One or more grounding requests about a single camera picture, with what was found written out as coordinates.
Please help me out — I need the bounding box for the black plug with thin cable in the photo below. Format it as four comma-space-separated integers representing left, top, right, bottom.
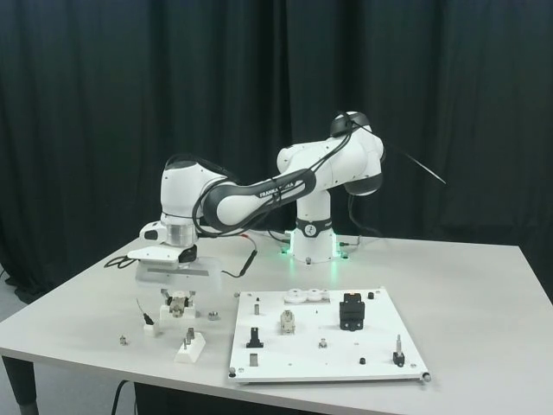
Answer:
135, 297, 156, 327

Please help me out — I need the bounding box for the thin black rod on wire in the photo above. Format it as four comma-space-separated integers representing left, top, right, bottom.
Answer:
222, 233, 259, 278

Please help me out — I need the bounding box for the metal waterproof plug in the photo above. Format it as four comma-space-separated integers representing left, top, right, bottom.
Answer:
168, 293, 188, 317

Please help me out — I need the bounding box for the dark table leg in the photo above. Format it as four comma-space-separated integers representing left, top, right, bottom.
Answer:
1, 355, 36, 415

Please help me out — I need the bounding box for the black D-SUB plug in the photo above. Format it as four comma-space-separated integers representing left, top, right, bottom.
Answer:
338, 292, 367, 334

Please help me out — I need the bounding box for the black curtain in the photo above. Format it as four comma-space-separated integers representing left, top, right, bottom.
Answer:
0, 0, 553, 290

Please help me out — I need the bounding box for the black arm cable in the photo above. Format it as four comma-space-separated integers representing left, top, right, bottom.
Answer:
192, 111, 372, 239

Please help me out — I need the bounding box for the white task board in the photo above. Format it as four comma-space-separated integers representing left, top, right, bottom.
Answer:
227, 288, 431, 385

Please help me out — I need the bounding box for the thin black cable loop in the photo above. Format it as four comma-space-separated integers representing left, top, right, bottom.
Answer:
107, 255, 140, 269

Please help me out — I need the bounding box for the black base cable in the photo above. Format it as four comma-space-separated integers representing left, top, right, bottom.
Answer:
346, 189, 384, 239

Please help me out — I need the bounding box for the white peg holder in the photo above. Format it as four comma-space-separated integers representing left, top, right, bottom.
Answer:
174, 335, 205, 365

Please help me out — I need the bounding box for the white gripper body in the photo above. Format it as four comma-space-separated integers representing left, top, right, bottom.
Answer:
136, 257, 224, 291

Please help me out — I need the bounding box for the black cable under table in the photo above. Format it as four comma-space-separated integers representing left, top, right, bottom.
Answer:
112, 379, 140, 415

